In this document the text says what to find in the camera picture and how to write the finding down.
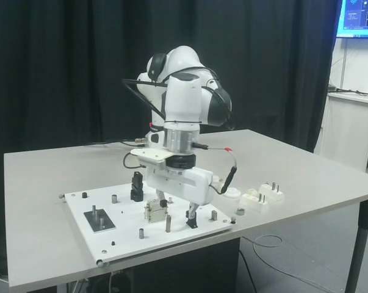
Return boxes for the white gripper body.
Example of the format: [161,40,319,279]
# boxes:
[143,166,215,206]

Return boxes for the white round peg holder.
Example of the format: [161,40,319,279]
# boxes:
[238,191,269,214]

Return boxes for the white square peg holder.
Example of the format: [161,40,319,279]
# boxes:
[259,181,286,203]

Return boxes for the beige rectangular connector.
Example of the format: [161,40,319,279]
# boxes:
[143,198,168,222]

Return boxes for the black D-SUB plug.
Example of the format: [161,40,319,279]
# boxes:
[129,171,145,203]

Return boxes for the black computer case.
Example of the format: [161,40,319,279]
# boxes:
[122,236,243,293]

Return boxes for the white task board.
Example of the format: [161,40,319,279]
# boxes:
[59,174,238,267]

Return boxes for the black table leg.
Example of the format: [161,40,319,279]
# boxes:
[344,195,368,293]

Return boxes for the white cabinet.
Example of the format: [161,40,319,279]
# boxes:
[319,90,368,177]

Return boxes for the black curtain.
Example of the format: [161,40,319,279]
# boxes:
[0,0,343,275]

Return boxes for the blue screen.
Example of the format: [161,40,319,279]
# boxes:
[334,0,368,40]

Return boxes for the thin black rod on wire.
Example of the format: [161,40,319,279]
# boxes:
[192,142,239,195]

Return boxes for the black base cable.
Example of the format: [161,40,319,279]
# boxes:
[88,138,148,149]

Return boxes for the grey floor cable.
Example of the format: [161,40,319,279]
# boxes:
[251,234,352,293]

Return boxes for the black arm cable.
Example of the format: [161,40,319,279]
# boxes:
[121,70,235,170]

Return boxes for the thin black cable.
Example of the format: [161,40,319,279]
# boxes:
[327,85,368,99]

